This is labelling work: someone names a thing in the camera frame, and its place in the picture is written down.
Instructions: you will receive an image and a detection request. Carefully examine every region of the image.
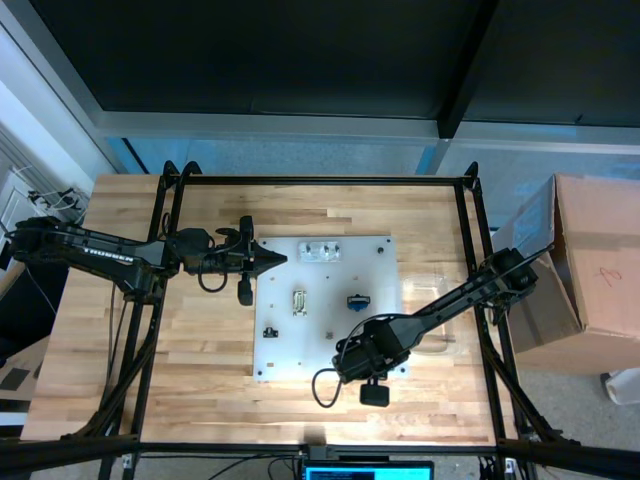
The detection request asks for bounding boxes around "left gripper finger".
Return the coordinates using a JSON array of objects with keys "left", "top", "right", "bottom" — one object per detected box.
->
[
  {"left": 255, "top": 258, "right": 289, "bottom": 278},
  {"left": 255, "top": 238, "right": 289, "bottom": 260}
]

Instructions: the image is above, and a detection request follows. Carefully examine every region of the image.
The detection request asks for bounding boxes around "white task board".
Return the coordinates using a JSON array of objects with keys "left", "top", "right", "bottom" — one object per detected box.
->
[{"left": 252, "top": 235, "right": 411, "bottom": 384}]

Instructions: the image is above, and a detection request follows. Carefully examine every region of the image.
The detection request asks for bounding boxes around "steel peg block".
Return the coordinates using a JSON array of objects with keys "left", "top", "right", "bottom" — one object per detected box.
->
[{"left": 297, "top": 240, "right": 344, "bottom": 265}]

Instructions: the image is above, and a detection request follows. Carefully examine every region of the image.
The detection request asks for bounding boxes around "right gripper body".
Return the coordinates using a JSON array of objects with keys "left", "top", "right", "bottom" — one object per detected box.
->
[{"left": 332, "top": 339, "right": 402, "bottom": 409}]

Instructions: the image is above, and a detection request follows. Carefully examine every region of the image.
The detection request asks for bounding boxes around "large cardboard box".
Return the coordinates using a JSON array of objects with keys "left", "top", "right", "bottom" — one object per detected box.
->
[{"left": 492, "top": 172, "right": 640, "bottom": 377}]

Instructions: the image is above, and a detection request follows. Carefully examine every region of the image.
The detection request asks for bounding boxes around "clear plastic container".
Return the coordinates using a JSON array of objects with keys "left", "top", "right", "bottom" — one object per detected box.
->
[{"left": 401, "top": 272, "right": 459, "bottom": 358}]

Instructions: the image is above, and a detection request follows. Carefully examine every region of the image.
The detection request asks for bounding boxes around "blue screen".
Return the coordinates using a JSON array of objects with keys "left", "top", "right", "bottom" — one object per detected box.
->
[{"left": 301, "top": 461, "right": 435, "bottom": 480}]

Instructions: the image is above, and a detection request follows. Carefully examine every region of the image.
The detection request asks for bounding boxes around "black frame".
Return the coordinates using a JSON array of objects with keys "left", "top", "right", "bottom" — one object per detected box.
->
[{"left": 0, "top": 159, "right": 640, "bottom": 480}]

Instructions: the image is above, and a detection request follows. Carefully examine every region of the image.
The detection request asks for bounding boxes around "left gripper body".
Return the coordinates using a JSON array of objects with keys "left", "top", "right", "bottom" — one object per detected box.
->
[{"left": 236, "top": 215, "right": 259, "bottom": 308}]

